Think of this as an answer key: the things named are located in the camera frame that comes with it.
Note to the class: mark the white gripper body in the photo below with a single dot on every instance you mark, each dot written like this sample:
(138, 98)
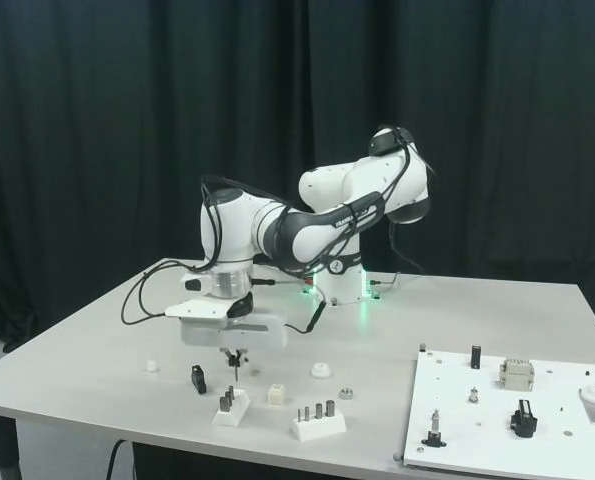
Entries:
(257, 337)

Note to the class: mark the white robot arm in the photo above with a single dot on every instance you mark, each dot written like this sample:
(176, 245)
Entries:
(327, 185)

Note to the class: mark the small metal square peg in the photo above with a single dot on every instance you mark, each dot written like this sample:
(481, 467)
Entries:
(231, 391)

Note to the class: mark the medium metal square peg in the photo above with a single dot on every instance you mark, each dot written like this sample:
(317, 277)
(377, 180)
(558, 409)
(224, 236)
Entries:
(229, 401)

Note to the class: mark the large metal square peg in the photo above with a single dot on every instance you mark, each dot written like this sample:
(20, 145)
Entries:
(223, 404)

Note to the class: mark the white peg holder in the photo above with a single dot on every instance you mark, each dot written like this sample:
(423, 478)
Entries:
(318, 430)
(231, 417)

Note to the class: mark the small metal round peg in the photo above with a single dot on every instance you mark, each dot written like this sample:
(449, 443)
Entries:
(307, 415)

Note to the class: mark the medium metal round peg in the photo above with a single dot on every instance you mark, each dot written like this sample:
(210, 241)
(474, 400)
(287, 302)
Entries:
(319, 411)

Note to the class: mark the large metal round peg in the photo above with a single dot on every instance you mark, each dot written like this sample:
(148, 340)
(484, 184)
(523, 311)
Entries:
(330, 408)

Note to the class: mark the small white plug holder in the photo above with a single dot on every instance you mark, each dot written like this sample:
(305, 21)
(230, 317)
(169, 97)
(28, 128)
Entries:
(247, 371)

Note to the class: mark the black D-SUB plug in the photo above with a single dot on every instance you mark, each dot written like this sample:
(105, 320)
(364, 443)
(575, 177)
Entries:
(198, 382)

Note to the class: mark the cream cube holder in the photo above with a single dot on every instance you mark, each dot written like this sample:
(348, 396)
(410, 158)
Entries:
(277, 395)

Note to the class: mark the white medium gear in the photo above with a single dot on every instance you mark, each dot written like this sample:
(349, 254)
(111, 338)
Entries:
(321, 371)

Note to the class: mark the white small gear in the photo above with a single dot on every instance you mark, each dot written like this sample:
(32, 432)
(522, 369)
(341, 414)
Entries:
(152, 367)

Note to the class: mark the metal nut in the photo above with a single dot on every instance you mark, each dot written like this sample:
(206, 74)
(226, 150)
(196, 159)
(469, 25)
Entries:
(346, 393)

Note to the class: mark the metal waterproof plug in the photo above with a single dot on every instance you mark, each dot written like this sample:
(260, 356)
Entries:
(435, 422)

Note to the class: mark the white task board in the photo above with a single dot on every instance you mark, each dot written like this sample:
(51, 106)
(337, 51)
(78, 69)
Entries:
(452, 435)

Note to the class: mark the metal BNC plug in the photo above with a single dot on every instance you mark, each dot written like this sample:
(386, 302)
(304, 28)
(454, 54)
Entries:
(472, 395)

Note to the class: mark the black curtain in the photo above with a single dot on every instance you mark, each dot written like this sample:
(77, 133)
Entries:
(127, 100)

